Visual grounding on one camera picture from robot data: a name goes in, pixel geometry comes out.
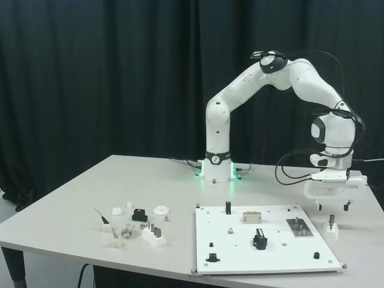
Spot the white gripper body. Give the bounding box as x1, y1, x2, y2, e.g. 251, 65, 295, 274
303, 175, 368, 208

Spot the black curtain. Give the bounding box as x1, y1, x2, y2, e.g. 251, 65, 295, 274
0, 0, 384, 211

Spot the white block peg holder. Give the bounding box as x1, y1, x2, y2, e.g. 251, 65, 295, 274
141, 229, 167, 248

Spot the black table leg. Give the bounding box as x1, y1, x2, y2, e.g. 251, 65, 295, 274
1, 246, 25, 288

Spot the black Ethernet plug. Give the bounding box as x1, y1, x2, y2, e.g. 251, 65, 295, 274
93, 208, 111, 226

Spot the white task board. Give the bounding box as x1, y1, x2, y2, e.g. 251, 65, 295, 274
191, 203, 349, 276

